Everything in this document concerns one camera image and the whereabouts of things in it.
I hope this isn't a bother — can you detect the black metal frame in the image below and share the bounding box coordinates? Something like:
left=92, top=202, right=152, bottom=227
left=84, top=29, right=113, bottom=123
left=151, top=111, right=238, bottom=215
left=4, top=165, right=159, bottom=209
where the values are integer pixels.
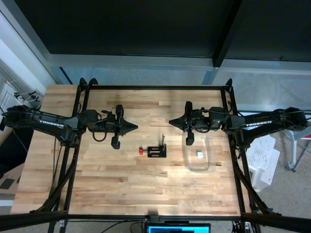
left=0, top=77, right=311, bottom=233

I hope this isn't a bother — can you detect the black foam square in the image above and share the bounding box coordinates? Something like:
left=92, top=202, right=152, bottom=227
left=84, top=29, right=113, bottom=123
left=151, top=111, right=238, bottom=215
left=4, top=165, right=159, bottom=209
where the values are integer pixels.
left=0, top=178, right=15, bottom=189

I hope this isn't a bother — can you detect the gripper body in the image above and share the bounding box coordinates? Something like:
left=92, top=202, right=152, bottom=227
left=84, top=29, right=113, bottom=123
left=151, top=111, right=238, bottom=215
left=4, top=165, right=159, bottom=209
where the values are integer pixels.
left=186, top=101, right=211, bottom=146
left=96, top=104, right=125, bottom=149

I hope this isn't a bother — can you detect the red chair with grey legs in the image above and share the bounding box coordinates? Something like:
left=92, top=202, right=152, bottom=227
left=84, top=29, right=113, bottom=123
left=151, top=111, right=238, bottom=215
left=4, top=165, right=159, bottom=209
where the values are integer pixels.
left=279, top=128, right=311, bottom=173

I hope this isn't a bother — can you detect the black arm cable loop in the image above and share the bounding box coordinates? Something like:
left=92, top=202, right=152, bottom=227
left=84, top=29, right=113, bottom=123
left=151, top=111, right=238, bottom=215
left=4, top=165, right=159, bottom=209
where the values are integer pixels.
left=191, top=108, right=211, bottom=133

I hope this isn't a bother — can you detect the brown cardboard box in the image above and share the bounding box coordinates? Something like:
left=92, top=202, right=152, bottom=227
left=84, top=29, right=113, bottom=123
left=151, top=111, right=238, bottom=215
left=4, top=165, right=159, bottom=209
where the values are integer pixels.
left=0, top=162, right=25, bottom=207

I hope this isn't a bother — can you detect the clear plastic tub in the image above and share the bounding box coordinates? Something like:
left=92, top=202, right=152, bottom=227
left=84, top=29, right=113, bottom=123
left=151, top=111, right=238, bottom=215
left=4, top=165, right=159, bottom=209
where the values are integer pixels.
left=181, top=132, right=215, bottom=174

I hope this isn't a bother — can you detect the black clamp with orange knob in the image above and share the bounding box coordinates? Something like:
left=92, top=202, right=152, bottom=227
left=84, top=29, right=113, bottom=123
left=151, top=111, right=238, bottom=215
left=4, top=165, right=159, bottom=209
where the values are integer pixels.
left=138, top=145, right=168, bottom=159

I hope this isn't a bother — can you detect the small black camera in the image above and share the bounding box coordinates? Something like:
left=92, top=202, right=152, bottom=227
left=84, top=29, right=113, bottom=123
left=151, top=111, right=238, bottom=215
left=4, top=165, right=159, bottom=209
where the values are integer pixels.
left=146, top=210, right=161, bottom=223

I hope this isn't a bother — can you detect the laptop with blue screen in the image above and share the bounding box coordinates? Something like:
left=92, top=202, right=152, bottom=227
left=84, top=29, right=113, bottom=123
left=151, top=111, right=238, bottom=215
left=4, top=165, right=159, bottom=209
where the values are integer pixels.
left=145, top=223, right=211, bottom=233

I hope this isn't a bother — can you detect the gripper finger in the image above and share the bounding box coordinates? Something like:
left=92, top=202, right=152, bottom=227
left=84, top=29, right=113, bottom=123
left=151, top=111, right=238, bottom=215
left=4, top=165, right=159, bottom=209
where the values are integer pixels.
left=169, top=123, right=187, bottom=133
left=169, top=115, right=187, bottom=124
left=121, top=118, right=138, bottom=128
left=121, top=127, right=138, bottom=136

